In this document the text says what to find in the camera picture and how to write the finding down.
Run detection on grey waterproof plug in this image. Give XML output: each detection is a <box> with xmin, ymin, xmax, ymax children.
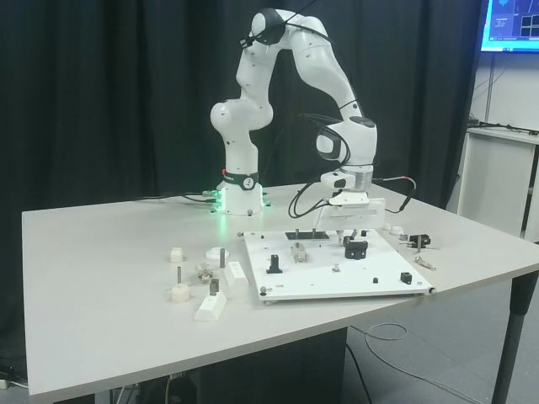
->
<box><xmin>289</xmin><ymin>242</ymin><xmax>311</xmax><ymax>264</ymax></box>

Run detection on white long peg holder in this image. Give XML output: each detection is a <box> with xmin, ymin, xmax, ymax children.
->
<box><xmin>194</xmin><ymin>293</ymin><xmax>228</xmax><ymax>323</ymax></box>

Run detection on dark grey table leg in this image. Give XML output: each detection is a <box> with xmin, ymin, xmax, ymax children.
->
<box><xmin>492</xmin><ymin>275</ymin><xmax>532</xmax><ymax>404</ymax></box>

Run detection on black floor cable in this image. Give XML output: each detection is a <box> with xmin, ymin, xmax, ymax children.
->
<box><xmin>344</xmin><ymin>344</ymin><xmax>372</xmax><ymax>404</ymax></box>

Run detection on black upper arm cable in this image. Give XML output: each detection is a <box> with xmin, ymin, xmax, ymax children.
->
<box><xmin>240</xmin><ymin>7</ymin><xmax>338</xmax><ymax>50</ymax></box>

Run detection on black curtain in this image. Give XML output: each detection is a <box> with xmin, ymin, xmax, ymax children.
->
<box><xmin>0</xmin><ymin>0</ymin><xmax>492</xmax><ymax>382</ymax></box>

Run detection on black D-SUB plug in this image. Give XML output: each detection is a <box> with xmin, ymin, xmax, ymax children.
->
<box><xmin>407</xmin><ymin>233</ymin><xmax>434</xmax><ymax>250</ymax></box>

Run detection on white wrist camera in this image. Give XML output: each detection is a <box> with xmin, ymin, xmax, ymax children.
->
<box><xmin>319</xmin><ymin>170</ymin><xmax>355</xmax><ymax>191</ymax></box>

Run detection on black rod on wire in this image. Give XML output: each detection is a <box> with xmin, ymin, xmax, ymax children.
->
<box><xmin>372</xmin><ymin>175</ymin><xmax>418</xmax><ymax>214</ymax></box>

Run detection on white sloped plug holder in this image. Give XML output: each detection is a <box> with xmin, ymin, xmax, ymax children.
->
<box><xmin>225</xmin><ymin>260</ymin><xmax>248</xmax><ymax>290</ymax></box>

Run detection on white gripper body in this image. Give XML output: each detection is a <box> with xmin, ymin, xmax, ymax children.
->
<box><xmin>315</xmin><ymin>196</ymin><xmax>386</xmax><ymax>232</ymax></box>

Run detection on white cabinet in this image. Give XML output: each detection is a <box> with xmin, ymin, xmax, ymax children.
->
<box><xmin>446</xmin><ymin>125</ymin><xmax>539</xmax><ymax>244</ymax></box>

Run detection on black base cables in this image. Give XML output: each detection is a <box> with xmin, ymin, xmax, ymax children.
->
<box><xmin>138</xmin><ymin>191</ymin><xmax>222</xmax><ymax>206</ymax></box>

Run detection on blue monitor screen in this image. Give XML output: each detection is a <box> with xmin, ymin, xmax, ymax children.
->
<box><xmin>479</xmin><ymin>0</ymin><xmax>539</xmax><ymax>55</ymax></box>

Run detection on black cable on cabinet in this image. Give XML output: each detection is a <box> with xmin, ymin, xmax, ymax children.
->
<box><xmin>468</xmin><ymin>120</ymin><xmax>539</xmax><ymax>136</ymax></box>

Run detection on white task board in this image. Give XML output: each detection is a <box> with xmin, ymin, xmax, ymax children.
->
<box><xmin>238</xmin><ymin>229</ymin><xmax>438</xmax><ymax>305</ymax></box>

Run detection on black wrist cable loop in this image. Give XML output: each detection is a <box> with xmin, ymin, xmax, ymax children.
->
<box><xmin>288</xmin><ymin>112</ymin><xmax>380</xmax><ymax>220</ymax></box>

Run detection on grey floor cable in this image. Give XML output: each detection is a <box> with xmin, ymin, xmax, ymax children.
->
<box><xmin>364</xmin><ymin>322</ymin><xmax>506</xmax><ymax>404</ymax></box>

